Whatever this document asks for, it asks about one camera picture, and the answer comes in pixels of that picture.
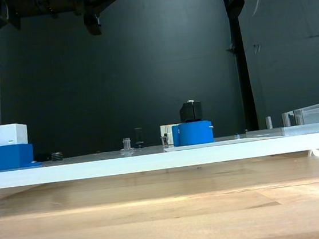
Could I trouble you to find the black pillar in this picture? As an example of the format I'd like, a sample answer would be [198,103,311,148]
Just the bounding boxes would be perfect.
[222,0,261,134]

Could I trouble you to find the black clamp block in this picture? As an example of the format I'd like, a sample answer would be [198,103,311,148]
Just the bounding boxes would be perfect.
[177,98,205,124]

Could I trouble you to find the white cube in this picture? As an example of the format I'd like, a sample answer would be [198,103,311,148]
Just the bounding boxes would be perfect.
[0,122,30,147]

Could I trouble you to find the dark cylindrical plug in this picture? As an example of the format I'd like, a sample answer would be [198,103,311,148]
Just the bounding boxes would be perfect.
[133,126,146,149]

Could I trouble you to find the white connector housing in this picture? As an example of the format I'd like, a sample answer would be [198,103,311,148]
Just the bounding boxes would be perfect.
[159,123,176,147]

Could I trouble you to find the clear plastic connector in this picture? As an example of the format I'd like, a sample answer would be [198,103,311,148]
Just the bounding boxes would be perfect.
[118,136,137,157]

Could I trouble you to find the blue round holder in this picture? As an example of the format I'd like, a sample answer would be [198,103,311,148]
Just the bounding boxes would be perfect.
[171,119,216,148]

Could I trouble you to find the black ribbed knob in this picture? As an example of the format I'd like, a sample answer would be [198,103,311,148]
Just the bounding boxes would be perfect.
[50,151,65,162]

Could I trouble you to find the blue square base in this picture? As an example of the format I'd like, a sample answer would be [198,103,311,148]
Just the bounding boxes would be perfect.
[0,140,43,172]

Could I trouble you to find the white task board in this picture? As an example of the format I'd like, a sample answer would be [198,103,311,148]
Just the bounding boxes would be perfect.
[0,128,319,190]

